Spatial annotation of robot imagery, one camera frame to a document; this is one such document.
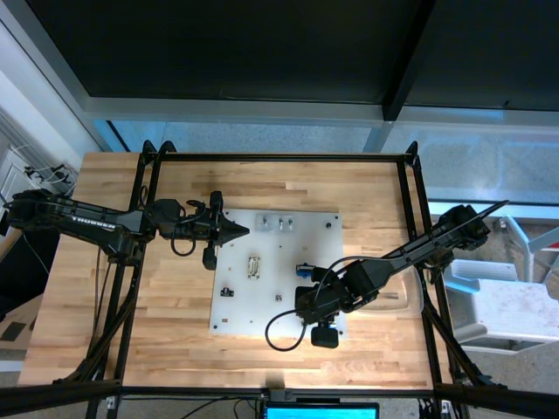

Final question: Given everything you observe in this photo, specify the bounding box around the white plastic step stool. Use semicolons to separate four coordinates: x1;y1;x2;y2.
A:
452;258;559;355

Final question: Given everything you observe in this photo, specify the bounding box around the black upright post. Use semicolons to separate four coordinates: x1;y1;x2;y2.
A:
382;0;438;122

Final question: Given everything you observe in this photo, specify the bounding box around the black and white cable bundle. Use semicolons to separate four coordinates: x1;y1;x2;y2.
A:
21;161;75;187

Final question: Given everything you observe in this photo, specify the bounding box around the aluminium block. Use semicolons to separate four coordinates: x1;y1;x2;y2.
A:
256;213;295;234

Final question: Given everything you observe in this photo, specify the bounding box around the small black camera mount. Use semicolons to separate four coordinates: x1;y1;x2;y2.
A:
266;377;293;402

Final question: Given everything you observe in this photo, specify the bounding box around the black metal frame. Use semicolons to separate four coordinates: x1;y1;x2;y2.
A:
0;139;559;419

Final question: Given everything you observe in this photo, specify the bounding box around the white tubular metal stand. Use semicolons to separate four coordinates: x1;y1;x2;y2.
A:
491;213;559;285

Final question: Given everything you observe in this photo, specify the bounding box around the white plastic board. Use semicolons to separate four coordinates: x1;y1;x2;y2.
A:
208;208;349;338

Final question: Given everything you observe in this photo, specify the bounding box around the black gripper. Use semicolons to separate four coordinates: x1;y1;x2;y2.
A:
185;190;251;271
294;285;347;349

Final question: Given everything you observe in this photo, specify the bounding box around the black flat pad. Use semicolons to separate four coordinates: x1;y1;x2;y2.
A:
0;321;26;342

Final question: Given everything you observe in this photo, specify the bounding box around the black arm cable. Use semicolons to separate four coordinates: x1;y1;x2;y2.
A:
169;233;197;258
265;256;372;352

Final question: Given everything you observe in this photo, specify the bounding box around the clear plastic tub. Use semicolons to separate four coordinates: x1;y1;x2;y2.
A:
362;263;425;316

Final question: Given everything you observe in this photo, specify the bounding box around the blue screen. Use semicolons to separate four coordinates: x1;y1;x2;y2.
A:
260;402;380;419

